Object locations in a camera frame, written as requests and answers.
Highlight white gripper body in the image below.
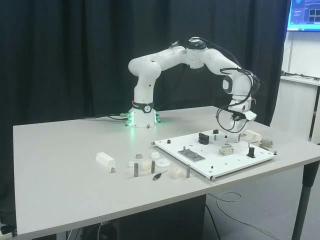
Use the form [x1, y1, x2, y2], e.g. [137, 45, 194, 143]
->
[225, 111, 257, 144]

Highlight large white holder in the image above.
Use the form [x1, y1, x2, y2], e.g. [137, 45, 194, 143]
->
[241, 129, 262, 144]

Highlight black D-SUB plug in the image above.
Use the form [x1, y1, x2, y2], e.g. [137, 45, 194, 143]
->
[198, 132, 210, 146]

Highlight white task board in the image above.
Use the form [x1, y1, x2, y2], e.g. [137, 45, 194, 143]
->
[150, 129, 278, 181]

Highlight white large gear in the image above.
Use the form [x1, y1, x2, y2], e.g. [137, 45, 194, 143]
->
[156, 159, 172, 169]

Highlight black USB plug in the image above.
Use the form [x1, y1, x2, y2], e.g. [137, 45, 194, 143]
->
[152, 170, 168, 182]

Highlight black table leg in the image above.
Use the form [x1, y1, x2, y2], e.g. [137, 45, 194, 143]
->
[291, 159, 317, 240]

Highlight long white holder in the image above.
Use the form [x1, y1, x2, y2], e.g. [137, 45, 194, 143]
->
[95, 151, 117, 168]

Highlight blue screen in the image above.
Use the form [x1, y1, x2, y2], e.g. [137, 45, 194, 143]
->
[286, 0, 320, 32]

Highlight black curtains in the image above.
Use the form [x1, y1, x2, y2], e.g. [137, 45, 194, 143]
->
[0, 0, 289, 227]

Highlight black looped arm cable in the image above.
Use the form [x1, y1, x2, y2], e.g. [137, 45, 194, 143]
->
[215, 104, 248, 133]

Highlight grey floor cable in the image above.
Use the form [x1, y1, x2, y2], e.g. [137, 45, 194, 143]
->
[215, 191, 296, 236]

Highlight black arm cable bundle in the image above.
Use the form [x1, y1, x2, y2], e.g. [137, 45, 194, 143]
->
[172, 38, 266, 97]

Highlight black base cables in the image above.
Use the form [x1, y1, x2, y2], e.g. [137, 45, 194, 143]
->
[82, 113, 131, 124]

